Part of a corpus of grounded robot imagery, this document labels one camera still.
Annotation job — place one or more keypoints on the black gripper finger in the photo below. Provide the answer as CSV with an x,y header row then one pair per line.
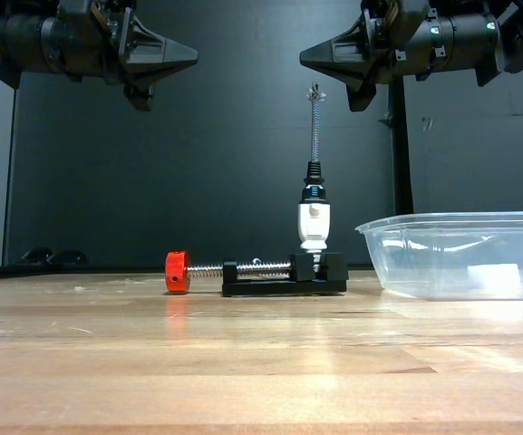
x,y
361,95
141,95
345,50
152,50

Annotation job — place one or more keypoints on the black clamp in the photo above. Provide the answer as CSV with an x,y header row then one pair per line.
x,y
283,286

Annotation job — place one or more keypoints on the white receptacle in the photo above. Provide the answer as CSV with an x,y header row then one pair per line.
x,y
313,231

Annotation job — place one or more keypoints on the black frame post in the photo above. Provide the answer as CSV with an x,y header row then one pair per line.
x,y
401,158

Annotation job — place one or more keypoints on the silver threaded clamp screw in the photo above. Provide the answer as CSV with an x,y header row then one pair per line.
x,y
261,267

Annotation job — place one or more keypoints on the clear plastic container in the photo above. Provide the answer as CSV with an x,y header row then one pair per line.
x,y
374,244

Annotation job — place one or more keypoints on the white block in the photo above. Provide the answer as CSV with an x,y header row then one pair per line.
x,y
492,276

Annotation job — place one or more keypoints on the black frame corner bracket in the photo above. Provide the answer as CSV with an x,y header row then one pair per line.
x,y
68,258
36,256

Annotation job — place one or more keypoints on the red clamp knob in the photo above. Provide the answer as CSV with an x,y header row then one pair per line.
x,y
177,272

